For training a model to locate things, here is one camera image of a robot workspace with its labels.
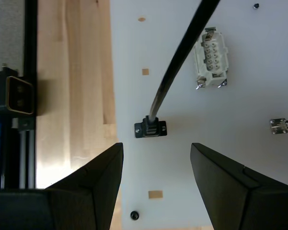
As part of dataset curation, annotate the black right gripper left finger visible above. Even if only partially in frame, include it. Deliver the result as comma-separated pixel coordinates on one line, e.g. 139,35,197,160
45,142,124,230

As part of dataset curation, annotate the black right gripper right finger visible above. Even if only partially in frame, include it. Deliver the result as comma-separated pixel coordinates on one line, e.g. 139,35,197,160
190,142,288,230

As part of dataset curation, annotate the black USB cable with plug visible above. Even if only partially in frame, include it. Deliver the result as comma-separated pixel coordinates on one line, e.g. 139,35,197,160
143,0,222,138

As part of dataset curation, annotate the small silver metal connector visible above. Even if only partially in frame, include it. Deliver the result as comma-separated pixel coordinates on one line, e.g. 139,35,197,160
269,118,288,136

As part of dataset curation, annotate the white plastic board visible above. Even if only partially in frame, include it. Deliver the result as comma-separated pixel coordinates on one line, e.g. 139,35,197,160
109,0,288,230

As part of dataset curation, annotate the silver aluminium mount bracket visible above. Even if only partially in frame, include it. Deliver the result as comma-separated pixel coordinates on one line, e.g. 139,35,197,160
13,116,36,190

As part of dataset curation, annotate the black table-level camera box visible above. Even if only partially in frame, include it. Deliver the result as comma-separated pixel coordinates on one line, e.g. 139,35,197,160
0,63,35,117

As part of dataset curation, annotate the black metal frame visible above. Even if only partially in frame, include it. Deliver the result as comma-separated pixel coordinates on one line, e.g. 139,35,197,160
23,0,38,190

